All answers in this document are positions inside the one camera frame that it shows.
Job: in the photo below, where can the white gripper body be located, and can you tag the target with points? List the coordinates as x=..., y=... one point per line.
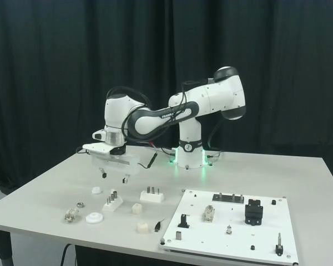
x=119, y=164

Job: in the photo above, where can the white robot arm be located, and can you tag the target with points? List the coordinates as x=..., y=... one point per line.
x=188, y=133

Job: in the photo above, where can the white round peg holder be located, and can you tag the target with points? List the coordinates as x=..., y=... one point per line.
x=113, y=206

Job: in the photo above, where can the white square peg holder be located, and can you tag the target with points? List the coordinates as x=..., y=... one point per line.
x=152, y=198

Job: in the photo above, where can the white small gear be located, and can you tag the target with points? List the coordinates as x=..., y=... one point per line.
x=96, y=190

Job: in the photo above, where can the small white holder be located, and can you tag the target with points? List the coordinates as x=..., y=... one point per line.
x=142, y=227
x=137, y=208

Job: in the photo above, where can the thin black rod red tag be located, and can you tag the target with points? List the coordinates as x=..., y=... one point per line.
x=152, y=160

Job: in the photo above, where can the metal BNC plug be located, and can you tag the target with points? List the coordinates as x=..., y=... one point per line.
x=79, y=204

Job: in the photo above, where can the white medium gear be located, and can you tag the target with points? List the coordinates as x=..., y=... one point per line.
x=95, y=217

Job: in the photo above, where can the metal D-SUB plug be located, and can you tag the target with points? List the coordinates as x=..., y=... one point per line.
x=70, y=215

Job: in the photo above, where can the black USB plug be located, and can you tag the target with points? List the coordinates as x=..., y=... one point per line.
x=157, y=226

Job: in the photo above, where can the white task board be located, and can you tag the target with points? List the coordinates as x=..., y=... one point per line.
x=227, y=219

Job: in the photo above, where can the black table leg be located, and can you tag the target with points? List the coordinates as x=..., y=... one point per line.
x=0, y=246

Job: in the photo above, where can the black curtain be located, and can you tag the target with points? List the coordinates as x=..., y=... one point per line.
x=44, y=55

